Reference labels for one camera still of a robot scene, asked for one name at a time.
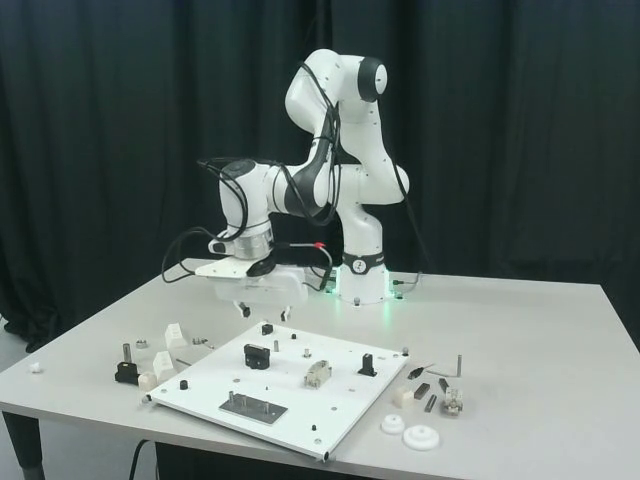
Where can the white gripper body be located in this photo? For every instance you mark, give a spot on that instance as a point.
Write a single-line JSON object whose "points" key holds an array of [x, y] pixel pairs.
{"points": [[270, 287]]}

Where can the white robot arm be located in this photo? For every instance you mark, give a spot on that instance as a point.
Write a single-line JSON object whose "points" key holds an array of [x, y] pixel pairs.
{"points": [[360, 225]]}

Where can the metal standing peg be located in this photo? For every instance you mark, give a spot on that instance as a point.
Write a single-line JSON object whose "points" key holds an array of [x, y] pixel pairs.
{"points": [[126, 351]]}

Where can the small white peg holder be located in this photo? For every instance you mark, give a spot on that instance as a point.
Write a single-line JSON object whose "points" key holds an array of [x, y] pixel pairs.
{"points": [[405, 398]]}

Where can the dark metal square peg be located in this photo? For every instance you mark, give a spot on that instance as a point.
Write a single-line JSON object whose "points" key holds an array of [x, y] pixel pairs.
{"points": [[421, 390]]}

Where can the metal bolt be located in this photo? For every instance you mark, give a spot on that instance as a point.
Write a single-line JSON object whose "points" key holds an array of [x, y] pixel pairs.
{"points": [[200, 342]]}

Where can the white slanted holder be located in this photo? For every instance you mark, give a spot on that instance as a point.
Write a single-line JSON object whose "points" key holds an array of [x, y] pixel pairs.
{"points": [[164, 365], [175, 336]]}

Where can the white task board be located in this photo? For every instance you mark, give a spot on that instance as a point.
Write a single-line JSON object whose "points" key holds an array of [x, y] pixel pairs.
{"points": [[210, 380]]}

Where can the metal ribbed BNC plug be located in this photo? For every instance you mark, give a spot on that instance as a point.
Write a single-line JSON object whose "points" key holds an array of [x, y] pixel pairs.
{"points": [[140, 344]]}

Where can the cream small block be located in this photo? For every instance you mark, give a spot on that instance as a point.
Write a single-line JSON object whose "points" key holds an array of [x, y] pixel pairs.
{"points": [[146, 381]]}

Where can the black plug yellow mark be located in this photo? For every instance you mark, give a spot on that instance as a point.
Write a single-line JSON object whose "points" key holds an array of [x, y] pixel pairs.
{"points": [[126, 374]]}

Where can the small black USB plug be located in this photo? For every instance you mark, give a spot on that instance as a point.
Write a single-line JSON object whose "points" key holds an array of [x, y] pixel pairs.
{"points": [[416, 373]]}

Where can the white medium gear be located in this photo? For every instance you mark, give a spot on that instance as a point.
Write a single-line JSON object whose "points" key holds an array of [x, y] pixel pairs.
{"points": [[393, 425]]}

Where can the metal allen key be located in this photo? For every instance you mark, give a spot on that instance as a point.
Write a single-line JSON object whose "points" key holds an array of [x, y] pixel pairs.
{"points": [[457, 364]]}

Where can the white large gear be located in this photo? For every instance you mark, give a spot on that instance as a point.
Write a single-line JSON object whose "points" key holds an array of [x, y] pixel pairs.
{"points": [[422, 436]]}

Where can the white small gear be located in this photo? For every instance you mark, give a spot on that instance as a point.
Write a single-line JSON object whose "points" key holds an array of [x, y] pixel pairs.
{"points": [[35, 367]]}

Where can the black curtain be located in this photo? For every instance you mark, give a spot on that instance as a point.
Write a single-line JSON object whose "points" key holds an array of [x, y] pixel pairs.
{"points": [[100, 100]]}

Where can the black table leg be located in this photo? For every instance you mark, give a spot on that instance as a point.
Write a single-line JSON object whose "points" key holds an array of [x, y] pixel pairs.
{"points": [[20, 445]]}

